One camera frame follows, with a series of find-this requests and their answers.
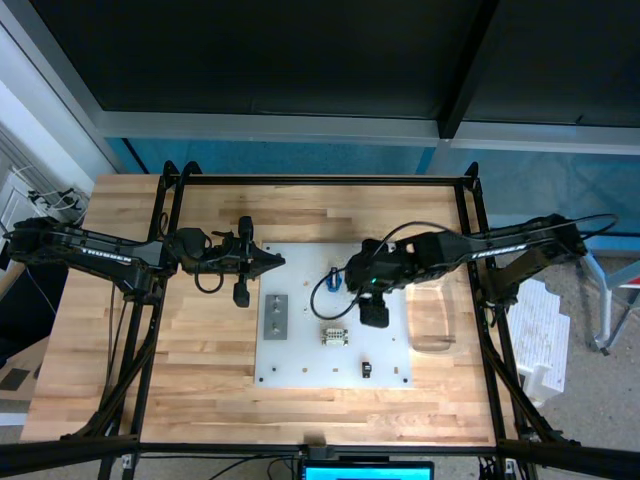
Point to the grey metal chair legs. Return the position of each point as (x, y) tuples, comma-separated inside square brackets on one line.
[(606, 300)]

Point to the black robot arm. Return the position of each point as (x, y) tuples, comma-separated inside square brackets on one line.
[(500, 252), (100, 252)]

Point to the cardboard box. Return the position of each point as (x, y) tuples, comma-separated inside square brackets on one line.
[(25, 365)]

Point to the clear plastic tub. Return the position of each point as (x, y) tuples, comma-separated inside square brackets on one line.
[(435, 348)]

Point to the grey metal block with posts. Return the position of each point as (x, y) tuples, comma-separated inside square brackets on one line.
[(275, 330)]

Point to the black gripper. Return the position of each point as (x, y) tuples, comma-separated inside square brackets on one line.
[(225, 255), (375, 315)]

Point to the blue clamp with white plug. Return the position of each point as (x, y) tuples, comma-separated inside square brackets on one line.
[(331, 285)]

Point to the white task board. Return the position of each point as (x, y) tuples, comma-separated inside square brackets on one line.
[(300, 345)]

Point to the beige HAN10E connector insert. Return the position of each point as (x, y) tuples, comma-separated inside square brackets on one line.
[(334, 333)]

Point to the black table-level camera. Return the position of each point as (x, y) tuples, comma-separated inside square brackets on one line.
[(317, 450)]

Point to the black aluminium frame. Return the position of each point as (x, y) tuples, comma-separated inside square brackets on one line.
[(320, 179)]

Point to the white foam block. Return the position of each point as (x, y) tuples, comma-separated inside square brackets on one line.
[(540, 340)]

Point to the screen with blue edge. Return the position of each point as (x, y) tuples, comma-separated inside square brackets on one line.
[(365, 472)]

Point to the black connector housing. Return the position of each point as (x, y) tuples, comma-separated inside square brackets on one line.
[(366, 369)]

